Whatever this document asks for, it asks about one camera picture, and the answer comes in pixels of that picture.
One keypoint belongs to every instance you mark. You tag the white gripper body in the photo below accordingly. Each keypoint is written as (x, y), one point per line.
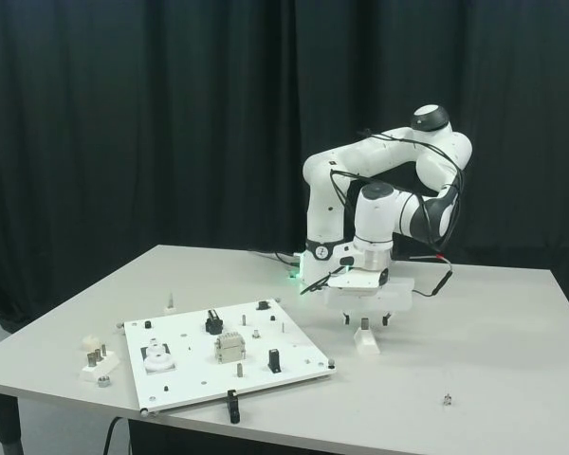
(393, 296)

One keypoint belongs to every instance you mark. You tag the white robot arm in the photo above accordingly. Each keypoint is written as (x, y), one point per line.
(374, 208)

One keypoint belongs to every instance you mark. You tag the white single peg holder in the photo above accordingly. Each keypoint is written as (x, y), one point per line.
(366, 342)

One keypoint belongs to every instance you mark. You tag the pale slim peg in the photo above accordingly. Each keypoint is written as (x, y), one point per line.
(170, 299)

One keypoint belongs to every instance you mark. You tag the white multi peg holder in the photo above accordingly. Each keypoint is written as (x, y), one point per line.
(102, 372)

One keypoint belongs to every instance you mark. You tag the black rectangular plug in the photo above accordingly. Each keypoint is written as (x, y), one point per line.
(274, 361)

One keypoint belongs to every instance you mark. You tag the metal BNC plug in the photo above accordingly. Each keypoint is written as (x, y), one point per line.
(256, 333)

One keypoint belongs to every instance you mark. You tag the black bulky plug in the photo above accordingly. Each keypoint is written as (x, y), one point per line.
(213, 324)

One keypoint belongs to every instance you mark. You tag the white task board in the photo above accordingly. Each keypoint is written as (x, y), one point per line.
(194, 379)

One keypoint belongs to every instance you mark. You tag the small white holder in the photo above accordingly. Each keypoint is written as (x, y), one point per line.
(170, 309)

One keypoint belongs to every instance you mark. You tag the white large gear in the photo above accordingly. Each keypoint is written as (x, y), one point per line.
(161, 365)

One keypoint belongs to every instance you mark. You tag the black curtain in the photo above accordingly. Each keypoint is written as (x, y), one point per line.
(170, 118)

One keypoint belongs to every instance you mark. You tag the dark table leg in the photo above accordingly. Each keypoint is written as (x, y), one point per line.
(2, 422)

